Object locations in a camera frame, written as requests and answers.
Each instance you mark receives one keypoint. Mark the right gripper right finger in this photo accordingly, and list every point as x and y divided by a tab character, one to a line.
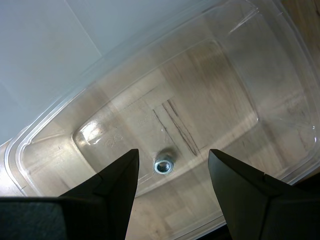
262	212

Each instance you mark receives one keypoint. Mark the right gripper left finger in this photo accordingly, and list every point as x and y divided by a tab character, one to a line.
75	217

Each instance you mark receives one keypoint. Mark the silver hex nut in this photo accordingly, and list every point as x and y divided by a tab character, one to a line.
156	167

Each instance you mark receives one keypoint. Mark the clear plastic tub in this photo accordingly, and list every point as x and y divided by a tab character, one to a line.
200	87

